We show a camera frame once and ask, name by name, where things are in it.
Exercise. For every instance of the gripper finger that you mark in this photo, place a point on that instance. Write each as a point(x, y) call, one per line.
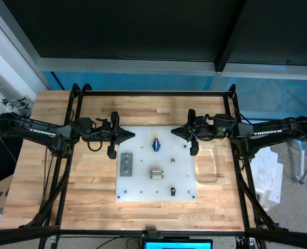
point(125, 132)
point(181, 129)
point(182, 134)
point(124, 137)

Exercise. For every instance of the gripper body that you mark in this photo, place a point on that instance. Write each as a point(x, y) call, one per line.
point(112, 133)
point(191, 115)

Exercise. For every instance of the grey HAN10E connector insert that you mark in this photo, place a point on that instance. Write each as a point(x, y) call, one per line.
point(156, 173)

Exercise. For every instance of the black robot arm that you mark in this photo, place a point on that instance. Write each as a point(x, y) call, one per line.
point(267, 133)
point(39, 131)

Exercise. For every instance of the small black connector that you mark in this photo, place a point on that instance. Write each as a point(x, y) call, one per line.
point(173, 191)

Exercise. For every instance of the grey metal plate with pegs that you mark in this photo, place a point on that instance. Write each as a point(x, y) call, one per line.
point(126, 164)

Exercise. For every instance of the blue plug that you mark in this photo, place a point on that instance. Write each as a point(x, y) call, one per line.
point(156, 144)

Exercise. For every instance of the white task board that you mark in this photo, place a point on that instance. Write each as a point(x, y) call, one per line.
point(143, 181)

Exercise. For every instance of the clear plastic tub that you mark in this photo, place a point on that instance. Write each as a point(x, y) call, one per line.
point(208, 179)

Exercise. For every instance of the white foam block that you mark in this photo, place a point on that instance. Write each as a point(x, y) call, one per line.
point(268, 176)

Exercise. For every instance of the blue laptop screen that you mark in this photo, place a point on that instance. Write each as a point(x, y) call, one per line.
point(178, 245)

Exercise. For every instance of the silver metal stand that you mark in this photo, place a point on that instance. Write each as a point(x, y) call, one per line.
point(302, 160)

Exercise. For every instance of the black aluminium frame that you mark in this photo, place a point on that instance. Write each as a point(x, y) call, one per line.
point(153, 93)

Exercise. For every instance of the black vertical post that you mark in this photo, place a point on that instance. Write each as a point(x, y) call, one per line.
point(228, 39)

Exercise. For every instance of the small black camera box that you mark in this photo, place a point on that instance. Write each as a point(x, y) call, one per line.
point(152, 233)

